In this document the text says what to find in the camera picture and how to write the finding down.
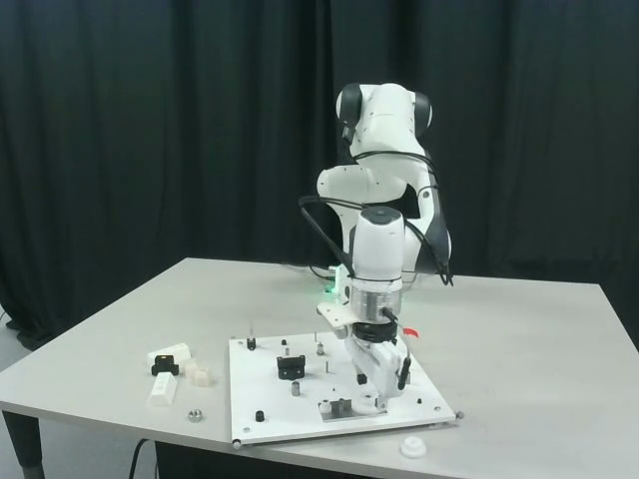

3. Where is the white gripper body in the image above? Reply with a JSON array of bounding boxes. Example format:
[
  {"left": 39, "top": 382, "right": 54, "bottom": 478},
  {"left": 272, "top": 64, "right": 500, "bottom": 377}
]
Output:
[{"left": 347, "top": 337, "right": 408, "bottom": 401}]

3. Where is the white medium gear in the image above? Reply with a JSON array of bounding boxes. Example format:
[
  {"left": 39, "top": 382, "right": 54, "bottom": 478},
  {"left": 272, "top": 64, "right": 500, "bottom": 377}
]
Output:
[{"left": 399, "top": 435, "right": 428, "bottom": 458}]

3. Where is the white task board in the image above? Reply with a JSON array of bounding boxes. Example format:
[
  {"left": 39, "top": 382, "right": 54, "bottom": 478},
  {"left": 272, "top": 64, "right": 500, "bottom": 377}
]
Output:
[{"left": 228, "top": 326, "right": 466, "bottom": 449}]

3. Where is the white holder with cubes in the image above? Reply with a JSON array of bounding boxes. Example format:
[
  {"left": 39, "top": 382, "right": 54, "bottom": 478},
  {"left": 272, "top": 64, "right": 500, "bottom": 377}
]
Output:
[{"left": 181, "top": 359, "right": 218, "bottom": 388}]

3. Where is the long white holder block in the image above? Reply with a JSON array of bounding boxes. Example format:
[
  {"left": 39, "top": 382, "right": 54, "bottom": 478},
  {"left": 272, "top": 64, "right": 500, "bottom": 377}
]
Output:
[{"left": 147, "top": 342, "right": 193, "bottom": 366}]

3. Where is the black D-SUB plug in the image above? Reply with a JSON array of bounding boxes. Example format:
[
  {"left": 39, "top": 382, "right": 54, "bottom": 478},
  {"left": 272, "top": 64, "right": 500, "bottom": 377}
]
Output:
[{"left": 150, "top": 354, "right": 181, "bottom": 377}]

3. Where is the white holder with holes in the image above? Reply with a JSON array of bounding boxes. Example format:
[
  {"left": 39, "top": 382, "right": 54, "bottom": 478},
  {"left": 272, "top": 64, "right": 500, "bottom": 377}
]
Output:
[{"left": 146, "top": 373, "right": 179, "bottom": 408}]

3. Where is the black curtain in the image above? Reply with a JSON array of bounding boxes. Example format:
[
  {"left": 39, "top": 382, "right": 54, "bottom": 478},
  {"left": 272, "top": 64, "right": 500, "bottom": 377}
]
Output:
[{"left": 0, "top": 0, "right": 639, "bottom": 350}]

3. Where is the black table leg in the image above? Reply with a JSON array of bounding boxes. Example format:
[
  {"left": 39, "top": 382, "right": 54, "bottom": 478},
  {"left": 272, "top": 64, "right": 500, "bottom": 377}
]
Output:
[{"left": 1, "top": 409, "right": 43, "bottom": 479}]

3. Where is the black base cable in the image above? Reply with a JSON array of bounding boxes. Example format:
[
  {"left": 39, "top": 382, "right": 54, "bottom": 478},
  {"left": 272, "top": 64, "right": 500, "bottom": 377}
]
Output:
[{"left": 281, "top": 261, "right": 336, "bottom": 280}]

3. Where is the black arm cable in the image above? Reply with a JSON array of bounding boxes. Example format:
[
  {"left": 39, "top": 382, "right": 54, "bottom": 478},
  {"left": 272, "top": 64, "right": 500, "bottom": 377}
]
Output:
[{"left": 298, "top": 123, "right": 456, "bottom": 288}]

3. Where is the black cable under table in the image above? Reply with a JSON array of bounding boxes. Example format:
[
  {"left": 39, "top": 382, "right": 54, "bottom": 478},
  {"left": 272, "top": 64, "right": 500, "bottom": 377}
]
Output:
[{"left": 130, "top": 437, "right": 152, "bottom": 479}]

